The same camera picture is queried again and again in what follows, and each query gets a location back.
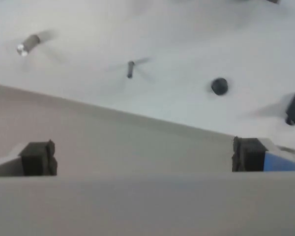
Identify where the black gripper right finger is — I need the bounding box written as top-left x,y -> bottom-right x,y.
232,136 -> 295,173

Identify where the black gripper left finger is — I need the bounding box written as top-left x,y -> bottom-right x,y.
0,139 -> 58,177

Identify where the metal round peg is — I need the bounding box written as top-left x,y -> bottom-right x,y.
16,33 -> 42,57

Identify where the white task board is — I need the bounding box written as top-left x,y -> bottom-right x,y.
0,0 -> 295,158

